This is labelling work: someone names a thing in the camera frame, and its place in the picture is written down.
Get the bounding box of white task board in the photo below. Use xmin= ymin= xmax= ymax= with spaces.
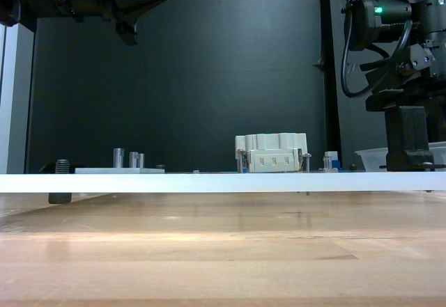
xmin=0 ymin=171 xmax=446 ymax=195

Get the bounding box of black wall post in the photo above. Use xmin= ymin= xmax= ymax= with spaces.
xmin=313 ymin=0 xmax=341 ymax=168

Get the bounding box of small blue white connector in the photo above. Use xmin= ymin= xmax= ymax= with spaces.
xmin=324 ymin=150 xmax=341 ymax=173

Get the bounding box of black USB socket housing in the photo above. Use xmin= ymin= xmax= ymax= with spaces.
xmin=378 ymin=107 xmax=446 ymax=171

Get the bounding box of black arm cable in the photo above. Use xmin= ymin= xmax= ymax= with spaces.
xmin=341 ymin=0 xmax=414 ymax=100

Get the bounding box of beige multi-pin connector housing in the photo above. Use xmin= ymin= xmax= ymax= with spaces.
xmin=234 ymin=132 xmax=308 ymax=173

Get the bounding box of clear plastic tub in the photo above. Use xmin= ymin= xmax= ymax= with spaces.
xmin=353 ymin=141 xmax=446 ymax=173

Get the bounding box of large black standoff bolt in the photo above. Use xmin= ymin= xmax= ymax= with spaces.
xmin=47 ymin=159 xmax=73 ymax=205

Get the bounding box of grey metal plate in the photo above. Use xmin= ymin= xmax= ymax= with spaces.
xmin=75 ymin=166 xmax=165 ymax=175

